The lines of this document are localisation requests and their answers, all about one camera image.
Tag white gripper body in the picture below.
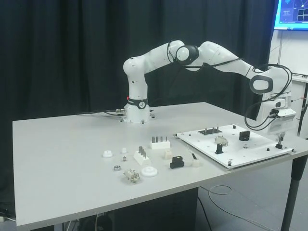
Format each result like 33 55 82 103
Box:
265 115 297 135

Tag black D-SUB plug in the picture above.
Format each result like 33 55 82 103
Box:
169 155 186 169

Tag black curtain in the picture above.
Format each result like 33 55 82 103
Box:
0 0 281 217

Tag black table leg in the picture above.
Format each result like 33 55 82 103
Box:
281 158 304 231

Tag white task board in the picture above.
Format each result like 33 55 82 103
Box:
173 124 297 171

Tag white large gear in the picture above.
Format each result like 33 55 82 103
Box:
141 166 158 179

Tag black base cable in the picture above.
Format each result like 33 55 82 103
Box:
79 109 126 117

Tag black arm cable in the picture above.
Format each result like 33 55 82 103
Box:
167 39 294 102

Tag white round peg holder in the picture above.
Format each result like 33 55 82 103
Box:
133 150 152 166

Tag flat white mounting plate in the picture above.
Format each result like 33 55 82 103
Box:
270 108 297 119

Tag black camera cable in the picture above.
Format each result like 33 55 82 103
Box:
244 100 275 131

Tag white square peg holder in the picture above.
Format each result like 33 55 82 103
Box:
149 141 171 151

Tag grey floor cable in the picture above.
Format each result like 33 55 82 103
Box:
207 184 308 218

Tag beige waterproof plug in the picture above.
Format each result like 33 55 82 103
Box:
122 168 136 181

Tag blue screen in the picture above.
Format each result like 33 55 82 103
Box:
274 0 308 31

